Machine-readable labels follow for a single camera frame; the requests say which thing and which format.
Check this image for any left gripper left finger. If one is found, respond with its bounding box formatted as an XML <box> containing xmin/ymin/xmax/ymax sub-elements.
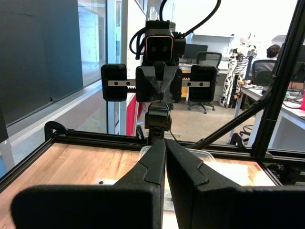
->
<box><xmin>10</xmin><ymin>139</ymin><xmax>167</xmax><ymax>229</ymax></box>

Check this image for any white office desk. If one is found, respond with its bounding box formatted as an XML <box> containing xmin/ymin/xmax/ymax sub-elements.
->
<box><xmin>234</xmin><ymin>84</ymin><xmax>305</xmax><ymax>151</ymax></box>

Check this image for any black computer monitor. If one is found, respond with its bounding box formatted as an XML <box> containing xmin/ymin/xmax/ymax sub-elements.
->
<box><xmin>183</xmin><ymin>44</ymin><xmax>209</xmax><ymax>64</ymax></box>

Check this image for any red cabinet panel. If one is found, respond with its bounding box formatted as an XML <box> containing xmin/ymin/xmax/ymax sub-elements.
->
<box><xmin>125</xmin><ymin>93</ymin><xmax>139</xmax><ymax>137</ymax></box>

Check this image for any black aluminium frame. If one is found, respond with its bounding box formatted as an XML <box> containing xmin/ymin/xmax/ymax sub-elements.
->
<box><xmin>0</xmin><ymin>0</ymin><xmax>305</xmax><ymax>191</ymax></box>

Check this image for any glass partition panel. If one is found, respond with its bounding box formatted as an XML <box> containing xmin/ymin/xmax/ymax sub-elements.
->
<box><xmin>77</xmin><ymin>0</ymin><xmax>108</xmax><ymax>86</ymax></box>

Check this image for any person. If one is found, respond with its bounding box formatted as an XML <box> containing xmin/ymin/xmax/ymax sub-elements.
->
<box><xmin>266</xmin><ymin>44</ymin><xmax>282</xmax><ymax>61</ymax></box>

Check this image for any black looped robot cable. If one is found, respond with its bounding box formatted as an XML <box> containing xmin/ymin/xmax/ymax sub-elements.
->
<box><xmin>129</xmin><ymin>26</ymin><xmax>147</xmax><ymax>61</ymax></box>

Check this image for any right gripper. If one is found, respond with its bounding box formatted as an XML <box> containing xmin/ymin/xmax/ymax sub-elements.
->
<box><xmin>101</xmin><ymin>62</ymin><xmax>218</xmax><ymax>104</ymax></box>

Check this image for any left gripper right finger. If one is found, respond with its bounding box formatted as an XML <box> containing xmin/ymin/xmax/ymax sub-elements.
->
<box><xmin>166</xmin><ymin>140</ymin><xmax>305</xmax><ymax>229</ymax></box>

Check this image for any white office cabinet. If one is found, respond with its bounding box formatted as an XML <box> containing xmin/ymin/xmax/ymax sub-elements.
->
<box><xmin>192</xmin><ymin>33</ymin><xmax>235</xmax><ymax>72</ymax></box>

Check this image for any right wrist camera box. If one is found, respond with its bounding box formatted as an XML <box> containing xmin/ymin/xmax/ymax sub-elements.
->
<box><xmin>145</xmin><ymin>35</ymin><xmax>174</xmax><ymax>62</ymax></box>

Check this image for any dark tinted window pane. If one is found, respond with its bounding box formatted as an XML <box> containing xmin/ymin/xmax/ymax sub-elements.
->
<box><xmin>0</xmin><ymin>0</ymin><xmax>84</xmax><ymax>126</ymax></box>

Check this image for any grey mesh office chair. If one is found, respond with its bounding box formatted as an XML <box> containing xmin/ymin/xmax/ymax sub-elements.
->
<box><xmin>252</xmin><ymin>59</ymin><xmax>277</xmax><ymax>87</ymax></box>
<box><xmin>188</xmin><ymin>52</ymin><xmax>223</xmax><ymax>115</ymax></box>

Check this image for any clear plastic tub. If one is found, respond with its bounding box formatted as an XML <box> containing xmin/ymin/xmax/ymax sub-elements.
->
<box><xmin>140</xmin><ymin>145</ymin><xmax>215</xmax><ymax>165</ymax></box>

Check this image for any white humanoid robot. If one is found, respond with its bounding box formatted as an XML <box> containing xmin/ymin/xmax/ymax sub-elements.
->
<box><xmin>220</xmin><ymin>35</ymin><xmax>257</xmax><ymax>108</ymax></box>

